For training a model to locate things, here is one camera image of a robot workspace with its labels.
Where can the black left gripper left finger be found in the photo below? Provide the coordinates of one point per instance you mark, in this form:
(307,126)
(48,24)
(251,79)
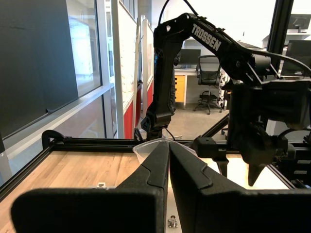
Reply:
(97,211)

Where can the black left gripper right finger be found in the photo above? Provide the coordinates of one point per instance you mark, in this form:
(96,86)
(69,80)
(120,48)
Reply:
(243,211)

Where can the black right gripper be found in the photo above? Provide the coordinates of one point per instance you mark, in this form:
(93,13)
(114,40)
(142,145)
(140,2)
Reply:
(252,136)

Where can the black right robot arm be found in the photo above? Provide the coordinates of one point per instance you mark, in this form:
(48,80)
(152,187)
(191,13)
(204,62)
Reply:
(165,85)

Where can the small white connector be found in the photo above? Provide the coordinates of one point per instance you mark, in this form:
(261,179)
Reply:
(101,185)

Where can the clear plastic tub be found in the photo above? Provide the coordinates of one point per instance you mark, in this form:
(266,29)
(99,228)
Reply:
(143,150)

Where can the black office chair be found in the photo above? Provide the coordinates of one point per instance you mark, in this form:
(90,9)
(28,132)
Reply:
(209,77)

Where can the yellow drawer cabinet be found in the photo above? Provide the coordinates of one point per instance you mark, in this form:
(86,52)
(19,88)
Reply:
(180,88)

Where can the white office desk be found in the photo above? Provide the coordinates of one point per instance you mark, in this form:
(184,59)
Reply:
(192,71)

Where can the black computer monitor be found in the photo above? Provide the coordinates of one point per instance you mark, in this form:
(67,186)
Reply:
(301,21)
(190,58)
(297,57)

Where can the white and red partition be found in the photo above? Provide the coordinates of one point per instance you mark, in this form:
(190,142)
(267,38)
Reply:
(148,60)
(127,72)

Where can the black table frame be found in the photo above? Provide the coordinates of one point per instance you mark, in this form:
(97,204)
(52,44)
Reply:
(97,143)

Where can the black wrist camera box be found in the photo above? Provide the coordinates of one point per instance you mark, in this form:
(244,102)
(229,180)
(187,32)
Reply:
(289,104)

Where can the black corner bracket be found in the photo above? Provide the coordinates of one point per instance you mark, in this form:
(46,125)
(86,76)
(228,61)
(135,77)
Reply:
(49,137)

